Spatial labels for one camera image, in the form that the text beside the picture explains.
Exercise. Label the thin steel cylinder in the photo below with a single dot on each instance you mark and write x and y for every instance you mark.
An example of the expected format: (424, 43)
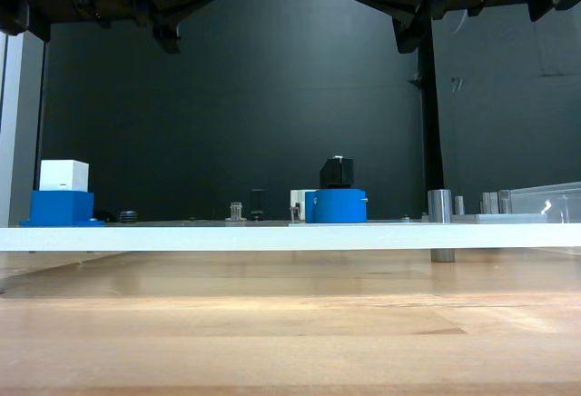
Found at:
(459, 205)

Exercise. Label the black round bumper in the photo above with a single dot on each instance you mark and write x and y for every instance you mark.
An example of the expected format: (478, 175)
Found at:
(128, 216)

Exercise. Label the grey metal bar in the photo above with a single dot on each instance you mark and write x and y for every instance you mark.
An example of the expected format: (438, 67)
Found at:
(490, 203)
(505, 201)

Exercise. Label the white connector housing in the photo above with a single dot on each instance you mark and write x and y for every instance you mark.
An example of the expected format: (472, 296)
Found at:
(297, 200)

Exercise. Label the blue square mount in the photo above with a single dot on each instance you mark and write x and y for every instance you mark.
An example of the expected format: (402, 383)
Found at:
(59, 207)

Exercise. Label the clear plastic tub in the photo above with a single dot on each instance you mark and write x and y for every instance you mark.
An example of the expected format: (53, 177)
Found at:
(563, 205)

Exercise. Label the thick steel cylinder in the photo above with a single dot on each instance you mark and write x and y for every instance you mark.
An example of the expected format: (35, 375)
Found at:
(440, 205)

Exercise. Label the black plug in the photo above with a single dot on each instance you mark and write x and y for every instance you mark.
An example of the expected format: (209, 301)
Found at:
(336, 173)

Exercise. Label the blue round mount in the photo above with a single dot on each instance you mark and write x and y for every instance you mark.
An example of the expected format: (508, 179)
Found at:
(336, 207)

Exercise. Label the white cube plug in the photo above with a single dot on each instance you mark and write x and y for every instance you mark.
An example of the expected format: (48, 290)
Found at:
(59, 175)

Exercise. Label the grey metal holder block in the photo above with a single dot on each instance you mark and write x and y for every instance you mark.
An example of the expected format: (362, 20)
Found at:
(508, 218)

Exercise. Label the white board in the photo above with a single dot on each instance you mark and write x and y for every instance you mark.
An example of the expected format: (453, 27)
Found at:
(227, 238)

